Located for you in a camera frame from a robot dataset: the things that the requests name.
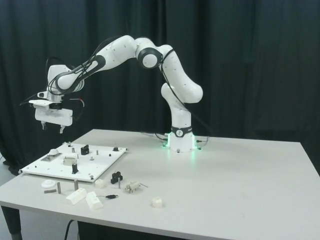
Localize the white peg holder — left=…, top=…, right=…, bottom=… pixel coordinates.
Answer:
left=65, top=188, right=88, bottom=206
left=85, top=191, right=105, bottom=210

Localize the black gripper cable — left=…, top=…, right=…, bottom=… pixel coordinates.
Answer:
left=19, top=56, right=76, bottom=106

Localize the black curtain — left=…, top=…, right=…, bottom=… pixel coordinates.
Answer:
left=0, top=0, right=320, bottom=173

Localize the white small gear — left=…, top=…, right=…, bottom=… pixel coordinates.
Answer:
left=150, top=196, right=165, bottom=208

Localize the black table leg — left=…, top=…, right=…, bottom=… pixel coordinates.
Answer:
left=1, top=206, right=21, bottom=240

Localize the white large gear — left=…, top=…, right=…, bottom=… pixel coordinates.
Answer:
left=40, top=179, right=56, bottom=190

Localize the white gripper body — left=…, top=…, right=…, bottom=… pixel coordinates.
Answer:
left=34, top=106, right=74, bottom=127

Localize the white task board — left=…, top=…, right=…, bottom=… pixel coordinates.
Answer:
left=19, top=141, right=129, bottom=182

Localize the flat white mounting plate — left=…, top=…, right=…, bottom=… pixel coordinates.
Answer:
left=28, top=99, right=52, bottom=107

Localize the black cable below table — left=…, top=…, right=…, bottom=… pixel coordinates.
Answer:
left=65, top=219, right=81, bottom=240

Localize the black base cable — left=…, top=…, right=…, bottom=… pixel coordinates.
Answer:
left=141, top=131, right=171, bottom=147
left=196, top=136, right=213, bottom=151

